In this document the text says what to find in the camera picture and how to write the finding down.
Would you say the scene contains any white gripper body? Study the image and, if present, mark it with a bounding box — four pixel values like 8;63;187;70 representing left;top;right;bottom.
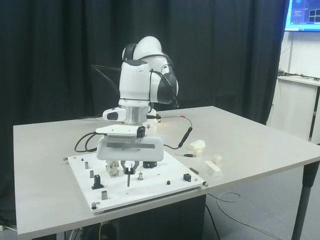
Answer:
96;136;165;163

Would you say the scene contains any beige connector block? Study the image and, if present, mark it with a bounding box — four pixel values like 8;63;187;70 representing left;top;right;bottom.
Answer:
105;161;121;179

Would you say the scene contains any flat white mounting plate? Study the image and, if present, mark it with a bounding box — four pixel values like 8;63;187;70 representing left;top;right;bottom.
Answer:
96;124;141;136

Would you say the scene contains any white task board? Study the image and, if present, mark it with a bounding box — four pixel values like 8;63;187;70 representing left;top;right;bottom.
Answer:
65;147;208;216

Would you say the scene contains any black cabinet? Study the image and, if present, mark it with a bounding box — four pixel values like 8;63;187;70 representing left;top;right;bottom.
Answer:
109;193;207;240

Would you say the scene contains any white holder with three holes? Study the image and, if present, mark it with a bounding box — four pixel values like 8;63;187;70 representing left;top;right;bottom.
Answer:
187;139;207;152

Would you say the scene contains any long white sloped holder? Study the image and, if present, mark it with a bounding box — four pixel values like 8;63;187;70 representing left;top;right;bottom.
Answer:
201;160;224;178

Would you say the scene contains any black curtain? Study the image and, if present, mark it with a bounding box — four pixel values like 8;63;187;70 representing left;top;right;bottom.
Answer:
0;0;287;218

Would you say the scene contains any white cabinet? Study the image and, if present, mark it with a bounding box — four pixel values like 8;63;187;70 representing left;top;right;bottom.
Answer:
266;73;320;146

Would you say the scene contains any black table leg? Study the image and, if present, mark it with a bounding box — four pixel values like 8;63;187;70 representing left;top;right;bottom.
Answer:
291;159;320;240

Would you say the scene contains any blue screen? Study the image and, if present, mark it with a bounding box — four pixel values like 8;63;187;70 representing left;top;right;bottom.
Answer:
284;0;320;33

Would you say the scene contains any silver flange ring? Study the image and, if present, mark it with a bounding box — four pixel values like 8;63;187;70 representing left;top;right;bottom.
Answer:
124;104;149;126

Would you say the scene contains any black camera cable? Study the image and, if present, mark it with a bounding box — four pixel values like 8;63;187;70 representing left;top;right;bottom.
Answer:
75;131;101;153

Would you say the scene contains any thin black rod on wire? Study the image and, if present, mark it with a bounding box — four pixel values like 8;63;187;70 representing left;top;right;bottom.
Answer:
159;113;194;150

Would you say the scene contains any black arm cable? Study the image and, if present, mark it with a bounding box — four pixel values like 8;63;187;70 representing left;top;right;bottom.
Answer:
91;63;180;109

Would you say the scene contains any black floor cable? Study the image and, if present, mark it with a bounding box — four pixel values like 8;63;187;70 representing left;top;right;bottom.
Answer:
206;204;219;240

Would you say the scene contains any grey floor cable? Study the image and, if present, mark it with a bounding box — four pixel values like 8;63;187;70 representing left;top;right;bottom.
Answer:
216;191;253;223

